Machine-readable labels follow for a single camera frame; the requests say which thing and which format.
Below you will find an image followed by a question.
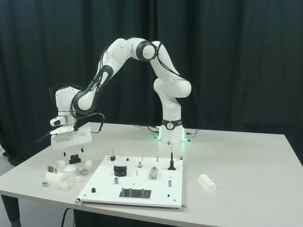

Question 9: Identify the black floor cable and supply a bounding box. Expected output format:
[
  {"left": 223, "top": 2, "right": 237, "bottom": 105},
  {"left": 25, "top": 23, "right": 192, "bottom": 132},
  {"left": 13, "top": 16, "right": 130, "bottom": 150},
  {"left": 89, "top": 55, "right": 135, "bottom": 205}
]
[{"left": 62, "top": 207, "right": 74, "bottom": 227}]

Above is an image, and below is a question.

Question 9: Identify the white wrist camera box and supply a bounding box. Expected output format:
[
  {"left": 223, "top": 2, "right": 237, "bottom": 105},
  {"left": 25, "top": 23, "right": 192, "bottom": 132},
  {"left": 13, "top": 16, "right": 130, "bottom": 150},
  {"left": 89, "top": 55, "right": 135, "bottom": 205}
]
[{"left": 49, "top": 116, "right": 66, "bottom": 128}]

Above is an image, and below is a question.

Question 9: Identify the black curtain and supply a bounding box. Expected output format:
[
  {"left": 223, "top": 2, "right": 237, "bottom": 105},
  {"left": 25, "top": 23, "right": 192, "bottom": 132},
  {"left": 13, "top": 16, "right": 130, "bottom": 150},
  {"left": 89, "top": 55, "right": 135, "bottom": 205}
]
[{"left": 0, "top": 0, "right": 303, "bottom": 161}]

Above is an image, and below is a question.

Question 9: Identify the white task board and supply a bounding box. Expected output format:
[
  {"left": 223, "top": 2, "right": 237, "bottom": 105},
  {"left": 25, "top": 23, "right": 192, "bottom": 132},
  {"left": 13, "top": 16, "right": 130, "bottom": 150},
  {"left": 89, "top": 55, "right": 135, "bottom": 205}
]
[{"left": 75, "top": 155, "right": 187, "bottom": 209}]

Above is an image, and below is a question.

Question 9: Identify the white peg holder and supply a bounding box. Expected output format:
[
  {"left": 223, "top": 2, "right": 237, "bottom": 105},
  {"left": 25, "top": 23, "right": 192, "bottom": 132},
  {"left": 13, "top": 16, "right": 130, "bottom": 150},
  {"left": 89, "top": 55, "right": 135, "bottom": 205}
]
[{"left": 45, "top": 170, "right": 67, "bottom": 183}]

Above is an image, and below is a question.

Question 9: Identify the white empty holder block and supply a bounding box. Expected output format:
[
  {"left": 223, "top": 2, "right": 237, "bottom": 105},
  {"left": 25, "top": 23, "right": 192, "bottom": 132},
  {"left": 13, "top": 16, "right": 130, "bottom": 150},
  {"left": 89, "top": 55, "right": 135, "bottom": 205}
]
[{"left": 197, "top": 174, "right": 218, "bottom": 191}]

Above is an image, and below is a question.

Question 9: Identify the black table leg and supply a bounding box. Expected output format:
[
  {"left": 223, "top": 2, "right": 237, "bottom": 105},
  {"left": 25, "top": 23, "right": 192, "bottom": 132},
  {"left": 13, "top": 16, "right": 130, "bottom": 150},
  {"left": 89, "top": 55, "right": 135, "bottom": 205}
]
[{"left": 1, "top": 195, "right": 20, "bottom": 227}]

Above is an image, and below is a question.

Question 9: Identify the black base cable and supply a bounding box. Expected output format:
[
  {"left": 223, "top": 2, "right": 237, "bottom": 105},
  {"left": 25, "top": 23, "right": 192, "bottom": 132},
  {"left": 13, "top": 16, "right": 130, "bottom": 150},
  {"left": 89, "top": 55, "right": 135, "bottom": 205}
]
[
  {"left": 134, "top": 124, "right": 162, "bottom": 134},
  {"left": 184, "top": 129, "right": 199, "bottom": 139}
]

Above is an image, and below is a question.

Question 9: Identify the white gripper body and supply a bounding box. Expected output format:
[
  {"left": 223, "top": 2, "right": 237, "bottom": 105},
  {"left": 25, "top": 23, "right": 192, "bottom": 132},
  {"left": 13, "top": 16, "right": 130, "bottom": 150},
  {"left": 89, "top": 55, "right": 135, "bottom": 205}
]
[{"left": 51, "top": 129, "right": 92, "bottom": 150}]

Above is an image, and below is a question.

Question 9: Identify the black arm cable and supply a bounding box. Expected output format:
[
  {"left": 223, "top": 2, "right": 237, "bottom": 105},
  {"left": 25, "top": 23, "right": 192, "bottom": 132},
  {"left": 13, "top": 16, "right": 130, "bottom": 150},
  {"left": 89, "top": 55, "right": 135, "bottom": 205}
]
[{"left": 93, "top": 43, "right": 112, "bottom": 114}]

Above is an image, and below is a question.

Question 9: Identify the black USB plug with cable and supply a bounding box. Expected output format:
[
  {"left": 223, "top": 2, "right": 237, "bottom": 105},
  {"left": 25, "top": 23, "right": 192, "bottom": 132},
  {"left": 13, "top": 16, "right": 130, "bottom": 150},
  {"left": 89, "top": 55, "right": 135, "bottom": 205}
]
[{"left": 167, "top": 146, "right": 176, "bottom": 171}]

